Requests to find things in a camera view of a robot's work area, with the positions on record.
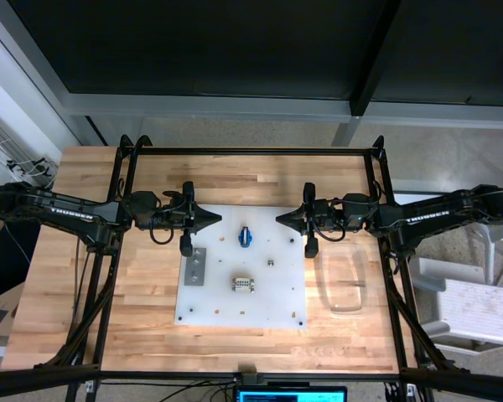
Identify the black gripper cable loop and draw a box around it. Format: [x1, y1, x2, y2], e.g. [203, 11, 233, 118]
[315, 227, 348, 244]
[149, 224, 176, 246]

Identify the laptop screen with blue edge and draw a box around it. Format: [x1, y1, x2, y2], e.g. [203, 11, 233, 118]
[233, 385, 348, 402]

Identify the brown cardboard box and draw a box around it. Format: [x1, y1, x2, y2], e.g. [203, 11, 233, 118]
[0, 279, 27, 337]

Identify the grey metal panel frame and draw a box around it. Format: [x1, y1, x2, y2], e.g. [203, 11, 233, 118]
[0, 0, 503, 147]

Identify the beige HAN10-E connector insert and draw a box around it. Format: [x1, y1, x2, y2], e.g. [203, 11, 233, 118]
[230, 276, 255, 294]

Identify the grey metal plate with pegs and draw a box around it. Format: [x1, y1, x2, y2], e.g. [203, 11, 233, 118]
[183, 246, 208, 287]

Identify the blue plug with white core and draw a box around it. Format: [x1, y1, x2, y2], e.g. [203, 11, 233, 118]
[236, 225, 254, 249]

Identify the white mounting board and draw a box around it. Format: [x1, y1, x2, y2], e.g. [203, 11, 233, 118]
[174, 204, 309, 329]

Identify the white plastic step stool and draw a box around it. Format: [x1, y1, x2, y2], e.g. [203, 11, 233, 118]
[410, 255, 503, 358]

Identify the clear plastic tub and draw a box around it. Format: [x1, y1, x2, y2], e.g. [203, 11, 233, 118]
[319, 244, 368, 317]

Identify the black table frame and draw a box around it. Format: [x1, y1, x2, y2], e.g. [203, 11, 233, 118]
[0, 133, 503, 402]

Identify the white cable bundle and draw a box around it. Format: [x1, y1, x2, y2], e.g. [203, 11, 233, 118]
[6, 157, 58, 179]

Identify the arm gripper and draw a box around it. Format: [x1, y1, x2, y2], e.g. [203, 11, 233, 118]
[274, 181, 339, 259]
[163, 180, 224, 258]

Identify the small camera on bracket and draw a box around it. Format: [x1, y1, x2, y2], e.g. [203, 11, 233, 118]
[238, 363, 260, 384]

